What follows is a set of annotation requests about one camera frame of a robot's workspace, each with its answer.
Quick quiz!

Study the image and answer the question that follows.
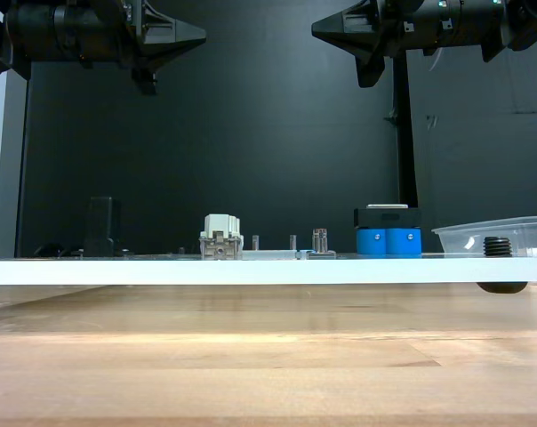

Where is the small metal socket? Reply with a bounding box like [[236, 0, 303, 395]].
[[304, 227, 338, 261]]

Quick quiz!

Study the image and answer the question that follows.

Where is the white task board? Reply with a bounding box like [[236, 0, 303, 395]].
[[0, 254, 537, 286]]

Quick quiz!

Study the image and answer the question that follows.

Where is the clear plastic tub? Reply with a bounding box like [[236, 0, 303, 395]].
[[430, 214, 537, 260]]

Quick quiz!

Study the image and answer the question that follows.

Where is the black clamp connector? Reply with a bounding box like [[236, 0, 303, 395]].
[[82, 195, 124, 258]]

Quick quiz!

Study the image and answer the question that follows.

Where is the black connector on blue mount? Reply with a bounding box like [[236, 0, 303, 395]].
[[354, 203, 424, 259]]

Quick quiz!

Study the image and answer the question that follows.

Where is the black rubber foot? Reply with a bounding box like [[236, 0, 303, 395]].
[[476, 281, 528, 295]]

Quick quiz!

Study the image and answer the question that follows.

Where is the black upright post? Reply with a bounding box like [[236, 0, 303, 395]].
[[389, 51, 420, 210]]

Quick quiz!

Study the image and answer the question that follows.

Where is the aluminium bar with pins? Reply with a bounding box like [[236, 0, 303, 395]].
[[240, 234, 306, 262]]

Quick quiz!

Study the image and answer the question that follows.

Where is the black threaded bolt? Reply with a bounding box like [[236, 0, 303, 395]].
[[483, 236, 512, 258]]

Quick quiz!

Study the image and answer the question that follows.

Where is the beige multi-pin connector housing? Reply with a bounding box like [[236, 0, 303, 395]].
[[197, 213, 244, 262]]

